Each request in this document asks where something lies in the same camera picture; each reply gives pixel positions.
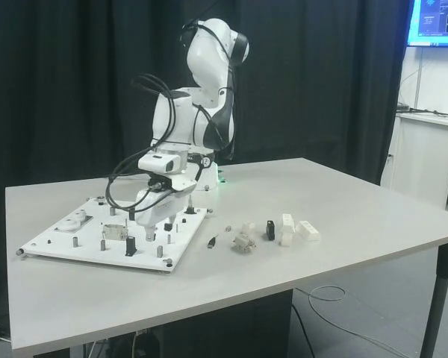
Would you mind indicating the white cube holder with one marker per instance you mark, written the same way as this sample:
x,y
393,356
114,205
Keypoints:
x,y
286,239

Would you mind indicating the black curtains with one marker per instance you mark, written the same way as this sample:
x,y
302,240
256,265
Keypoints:
x,y
78,93

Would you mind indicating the blue screen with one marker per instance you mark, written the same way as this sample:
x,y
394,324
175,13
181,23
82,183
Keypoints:
x,y
438,22

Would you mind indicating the wide white holder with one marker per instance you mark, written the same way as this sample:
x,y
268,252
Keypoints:
x,y
308,230

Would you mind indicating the black table leg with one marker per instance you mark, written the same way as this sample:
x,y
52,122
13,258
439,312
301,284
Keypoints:
x,y
442,298

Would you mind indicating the white large gear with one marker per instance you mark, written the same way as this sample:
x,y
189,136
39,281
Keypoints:
x,y
68,225

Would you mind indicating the large metal square peg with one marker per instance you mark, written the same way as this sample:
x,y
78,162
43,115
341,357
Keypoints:
x,y
160,250

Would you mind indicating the white task board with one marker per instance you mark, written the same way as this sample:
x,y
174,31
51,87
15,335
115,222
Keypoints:
x,y
89,257

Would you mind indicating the small white holder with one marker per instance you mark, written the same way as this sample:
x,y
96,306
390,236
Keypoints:
x,y
249,228

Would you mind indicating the black Ethernet plug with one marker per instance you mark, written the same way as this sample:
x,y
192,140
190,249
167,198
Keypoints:
x,y
270,229

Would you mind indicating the black USB plug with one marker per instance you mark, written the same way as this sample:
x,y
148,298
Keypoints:
x,y
211,243

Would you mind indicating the white cabinet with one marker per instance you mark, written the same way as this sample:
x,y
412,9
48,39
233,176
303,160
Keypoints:
x,y
425,164

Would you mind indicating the white small gear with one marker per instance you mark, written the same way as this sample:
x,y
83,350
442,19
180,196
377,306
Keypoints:
x,y
80,215

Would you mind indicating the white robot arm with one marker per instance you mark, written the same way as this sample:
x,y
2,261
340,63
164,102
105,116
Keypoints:
x,y
205,56

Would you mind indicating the beige waterproof plug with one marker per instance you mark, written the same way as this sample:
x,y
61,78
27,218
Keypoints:
x,y
242,244

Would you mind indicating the black D-SUB plug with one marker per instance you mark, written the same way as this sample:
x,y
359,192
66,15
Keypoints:
x,y
131,215

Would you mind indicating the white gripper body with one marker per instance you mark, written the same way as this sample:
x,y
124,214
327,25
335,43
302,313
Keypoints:
x,y
160,207

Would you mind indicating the large metal round peg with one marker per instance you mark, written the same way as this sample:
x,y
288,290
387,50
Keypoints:
x,y
112,211

